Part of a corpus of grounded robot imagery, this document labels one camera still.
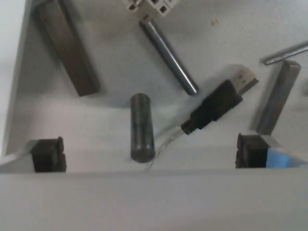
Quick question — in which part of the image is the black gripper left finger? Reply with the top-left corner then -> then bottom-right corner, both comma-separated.
0,136 -> 67,173

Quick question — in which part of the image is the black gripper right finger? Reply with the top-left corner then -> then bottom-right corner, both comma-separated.
234,133 -> 308,169

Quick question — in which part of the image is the medium metal square peg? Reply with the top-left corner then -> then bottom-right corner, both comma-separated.
249,60 -> 302,136

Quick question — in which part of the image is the black USB plug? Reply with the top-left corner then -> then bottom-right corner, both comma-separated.
180,64 -> 260,136

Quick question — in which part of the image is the thick metal round peg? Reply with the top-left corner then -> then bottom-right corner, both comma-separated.
129,93 -> 156,164

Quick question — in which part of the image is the thin metal rod peg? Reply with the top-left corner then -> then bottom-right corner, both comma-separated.
260,40 -> 308,65

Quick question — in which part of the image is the large metal square peg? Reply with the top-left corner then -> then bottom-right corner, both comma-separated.
35,0 -> 101,97

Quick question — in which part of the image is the white task board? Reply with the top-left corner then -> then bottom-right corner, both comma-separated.
0,0 -> 26,159

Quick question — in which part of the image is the thin metal round peg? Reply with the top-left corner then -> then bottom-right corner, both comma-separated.
138,20 -> 199,96

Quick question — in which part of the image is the beige waterproof plug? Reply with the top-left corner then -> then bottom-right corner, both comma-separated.
123,0 -> 179,18

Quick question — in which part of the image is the clear USB plug cable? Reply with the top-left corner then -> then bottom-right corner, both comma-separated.
144,125 -> 187,172

